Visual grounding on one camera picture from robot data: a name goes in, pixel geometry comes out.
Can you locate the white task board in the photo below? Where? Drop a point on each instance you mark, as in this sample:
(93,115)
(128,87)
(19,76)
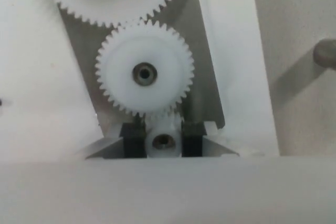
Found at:
(34,64)

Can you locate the white small gear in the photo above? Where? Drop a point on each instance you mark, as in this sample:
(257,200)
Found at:
(164,132)

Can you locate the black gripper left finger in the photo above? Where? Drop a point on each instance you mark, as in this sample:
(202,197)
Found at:
(134,144)

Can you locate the metal round peg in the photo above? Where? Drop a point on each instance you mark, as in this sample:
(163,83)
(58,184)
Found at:
(326,54)

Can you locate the white medium gear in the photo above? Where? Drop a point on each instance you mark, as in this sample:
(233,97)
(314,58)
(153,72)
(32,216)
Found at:
(118,77)

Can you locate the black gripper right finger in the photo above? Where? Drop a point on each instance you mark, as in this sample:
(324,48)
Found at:
(193,142)

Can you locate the white large gear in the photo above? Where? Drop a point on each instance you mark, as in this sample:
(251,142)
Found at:
(118,6)

